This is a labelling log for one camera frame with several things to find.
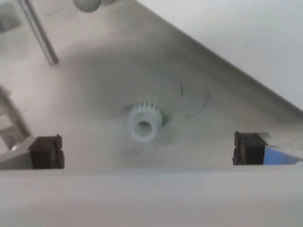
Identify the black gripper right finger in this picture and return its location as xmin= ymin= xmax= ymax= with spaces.
xmin=232 ymin=131 xmax=303 ymax=166

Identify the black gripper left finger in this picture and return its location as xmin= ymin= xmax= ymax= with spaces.
xmin=0 ymin=134 xmax=65 ymax=170

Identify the white small gear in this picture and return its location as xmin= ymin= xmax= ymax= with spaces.
xmin=127 ymin=101 xmax=164 ymax=143

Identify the white task board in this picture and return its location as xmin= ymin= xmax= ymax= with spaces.
xmin=138 ymin=0 xmax=303 ymax=117

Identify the grey metal round peg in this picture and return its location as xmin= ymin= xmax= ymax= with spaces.
xmin=18 ymin=0 xmax=60 ymax=66

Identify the silver metal bolt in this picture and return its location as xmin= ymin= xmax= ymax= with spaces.
xmin=72 ymin=0 xmax=102 ymax=12

